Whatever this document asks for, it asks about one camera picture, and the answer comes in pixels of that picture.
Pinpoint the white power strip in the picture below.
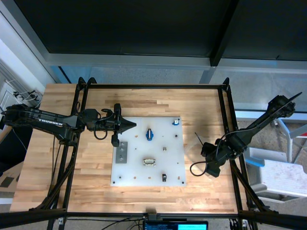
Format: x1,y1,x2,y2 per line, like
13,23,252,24
13,90,41,102

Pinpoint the grey metal plate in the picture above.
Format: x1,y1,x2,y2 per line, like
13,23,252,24
114,141,128,164

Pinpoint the white board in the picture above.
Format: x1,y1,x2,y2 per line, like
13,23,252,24
110,116,188,187

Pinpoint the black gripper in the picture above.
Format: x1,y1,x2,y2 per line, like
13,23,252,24
201,141,231,178
98,103,137,148

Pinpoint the white speckled panel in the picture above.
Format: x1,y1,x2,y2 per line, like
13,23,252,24
260,159,307,200

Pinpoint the black metal frame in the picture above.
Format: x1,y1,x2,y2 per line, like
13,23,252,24
0,77,307,230

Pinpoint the cardboard box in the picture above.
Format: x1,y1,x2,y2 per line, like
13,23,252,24
0,161,24,204

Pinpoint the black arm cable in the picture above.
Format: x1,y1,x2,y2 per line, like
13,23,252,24
215,130,241,154
93,108,113,140

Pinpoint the screen with blue edge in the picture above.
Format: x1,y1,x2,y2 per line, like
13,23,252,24
143,220,209,230

